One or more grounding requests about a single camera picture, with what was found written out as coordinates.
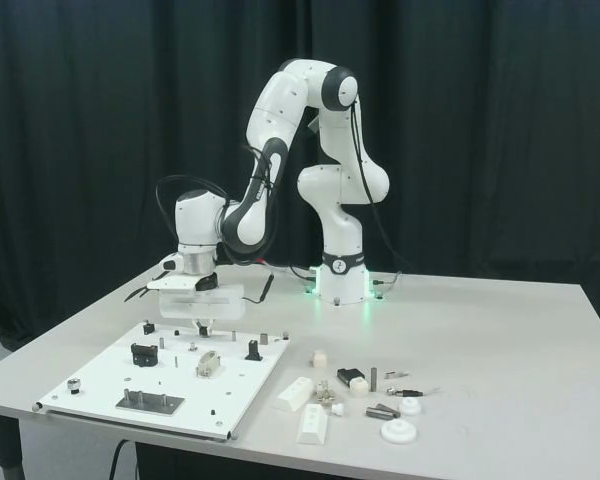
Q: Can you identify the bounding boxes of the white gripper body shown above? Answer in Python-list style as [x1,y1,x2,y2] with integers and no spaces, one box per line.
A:
[157,283,246,322]

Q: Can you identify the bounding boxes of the white peg holder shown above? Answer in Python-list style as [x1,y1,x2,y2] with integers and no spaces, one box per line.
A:
[296,403,332,447]
[275,376,316,414]

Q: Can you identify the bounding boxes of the white task board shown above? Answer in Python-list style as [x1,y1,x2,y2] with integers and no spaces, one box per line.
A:
[33,321,291,444]

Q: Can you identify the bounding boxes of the black box under table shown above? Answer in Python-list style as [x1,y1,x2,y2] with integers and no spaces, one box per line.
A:
[133,440,264,480]

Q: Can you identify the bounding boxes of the metal D-SUB plug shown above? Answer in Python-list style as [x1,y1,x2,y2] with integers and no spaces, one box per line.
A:
[315,380,342,404]

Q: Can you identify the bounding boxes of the black Ethernet plug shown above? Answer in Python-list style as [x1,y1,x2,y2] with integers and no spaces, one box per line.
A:
[335,366,364,387]

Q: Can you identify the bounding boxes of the metal BNC plug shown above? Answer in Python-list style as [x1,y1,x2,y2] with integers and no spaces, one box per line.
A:
[386,386,434,399]

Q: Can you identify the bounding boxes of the black curtain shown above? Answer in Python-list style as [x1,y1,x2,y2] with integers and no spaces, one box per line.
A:
[0,0,600,346]

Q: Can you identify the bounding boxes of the white large gear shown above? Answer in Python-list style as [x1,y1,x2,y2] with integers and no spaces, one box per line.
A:
[379,420,419,444]

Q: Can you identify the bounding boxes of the dark table leg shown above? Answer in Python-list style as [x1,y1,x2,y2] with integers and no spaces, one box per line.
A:
[0,411,22,480]

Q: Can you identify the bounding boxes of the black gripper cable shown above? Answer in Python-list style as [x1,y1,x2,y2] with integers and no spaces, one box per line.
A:
[123,272,169,303]

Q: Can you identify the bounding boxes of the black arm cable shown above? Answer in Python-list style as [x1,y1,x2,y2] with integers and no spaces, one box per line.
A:
[348,97,382,284]
[154,143,284,275]

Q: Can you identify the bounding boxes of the black floor cable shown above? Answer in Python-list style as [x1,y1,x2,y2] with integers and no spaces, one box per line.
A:
[110,438,137,480]

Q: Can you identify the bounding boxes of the black base cable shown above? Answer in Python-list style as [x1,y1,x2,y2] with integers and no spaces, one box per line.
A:
[372,271,404,292]

